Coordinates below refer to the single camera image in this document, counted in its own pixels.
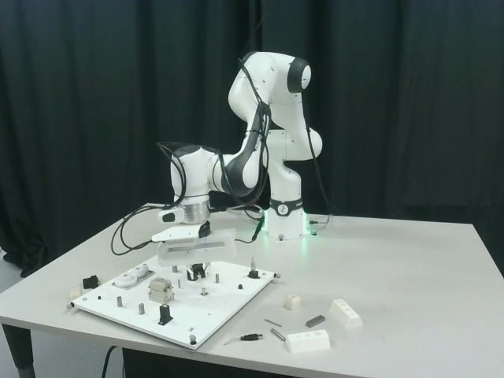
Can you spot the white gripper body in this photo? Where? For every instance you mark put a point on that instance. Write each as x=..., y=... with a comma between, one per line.
x=197, y=254

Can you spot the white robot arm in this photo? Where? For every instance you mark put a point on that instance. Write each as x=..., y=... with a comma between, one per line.
x=285, y=165

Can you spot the white task board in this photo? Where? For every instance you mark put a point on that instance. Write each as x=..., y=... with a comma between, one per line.
x=220, y=307

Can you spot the white medium gear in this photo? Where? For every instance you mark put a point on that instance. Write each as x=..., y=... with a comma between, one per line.
x=140, y=272

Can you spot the white large gear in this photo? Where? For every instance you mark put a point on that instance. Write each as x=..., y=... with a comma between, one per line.
x=125, y=280

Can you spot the black USB plug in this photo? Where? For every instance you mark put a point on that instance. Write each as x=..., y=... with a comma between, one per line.
x=252, y=337

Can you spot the thin metal rod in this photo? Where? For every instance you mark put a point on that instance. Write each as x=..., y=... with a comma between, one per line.
x=273, y=322

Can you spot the white cube holder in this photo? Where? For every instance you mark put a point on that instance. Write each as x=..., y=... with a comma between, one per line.
x=292, y=303

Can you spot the metal round peg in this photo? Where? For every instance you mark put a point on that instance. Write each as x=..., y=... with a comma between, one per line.
x=275, y=335

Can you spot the black Ethernet plug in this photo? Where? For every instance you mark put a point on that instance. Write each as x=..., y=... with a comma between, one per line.
x=90, y=282

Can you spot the small white holder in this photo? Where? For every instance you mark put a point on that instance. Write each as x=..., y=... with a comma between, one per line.
x=75, y=292

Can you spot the dark metal square peg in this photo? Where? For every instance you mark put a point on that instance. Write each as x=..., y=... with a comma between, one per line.
x=315, y=320

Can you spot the white holder with holes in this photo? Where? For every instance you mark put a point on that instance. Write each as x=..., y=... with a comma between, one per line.
x=346, y=313
x=309, y=342

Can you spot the black curtains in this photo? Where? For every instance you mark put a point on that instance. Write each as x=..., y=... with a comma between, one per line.
x=98, y=98

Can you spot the dark table leg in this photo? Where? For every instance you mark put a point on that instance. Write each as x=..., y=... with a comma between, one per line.
x=15, y=350

